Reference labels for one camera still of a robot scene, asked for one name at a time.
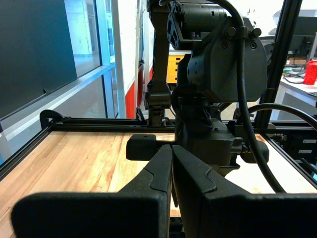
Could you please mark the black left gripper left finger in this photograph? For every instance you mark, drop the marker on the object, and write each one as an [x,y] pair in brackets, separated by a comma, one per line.
[99,213]

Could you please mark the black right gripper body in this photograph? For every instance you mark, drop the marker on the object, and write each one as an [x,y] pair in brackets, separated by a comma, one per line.
[198,134]

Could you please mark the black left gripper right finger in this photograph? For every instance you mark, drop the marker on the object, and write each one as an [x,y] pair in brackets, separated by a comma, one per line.
[247,215]

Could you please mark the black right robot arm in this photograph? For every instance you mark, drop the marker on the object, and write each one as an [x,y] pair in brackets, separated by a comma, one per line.
[223,74]

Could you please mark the yellow drawer cabinet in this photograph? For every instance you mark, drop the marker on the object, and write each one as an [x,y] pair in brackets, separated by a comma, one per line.
[173,69]

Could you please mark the red panel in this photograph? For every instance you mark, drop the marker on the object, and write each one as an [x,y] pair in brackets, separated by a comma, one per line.
[130,104]

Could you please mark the white desk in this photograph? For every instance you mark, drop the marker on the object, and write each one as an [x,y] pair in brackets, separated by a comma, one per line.
[297,89]

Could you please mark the black curved clamp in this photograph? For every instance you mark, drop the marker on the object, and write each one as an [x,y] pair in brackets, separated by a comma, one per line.
[45,114]

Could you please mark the red cup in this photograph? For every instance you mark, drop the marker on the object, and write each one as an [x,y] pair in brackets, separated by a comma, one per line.
[310,74]

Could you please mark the black monitor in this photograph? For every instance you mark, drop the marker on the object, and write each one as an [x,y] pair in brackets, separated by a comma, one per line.
[307,27]

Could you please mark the black metal frame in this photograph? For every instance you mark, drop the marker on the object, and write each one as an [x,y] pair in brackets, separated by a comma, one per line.
[99,125]

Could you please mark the aluminium window frame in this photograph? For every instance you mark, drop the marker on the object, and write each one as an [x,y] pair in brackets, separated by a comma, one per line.
[62,93]

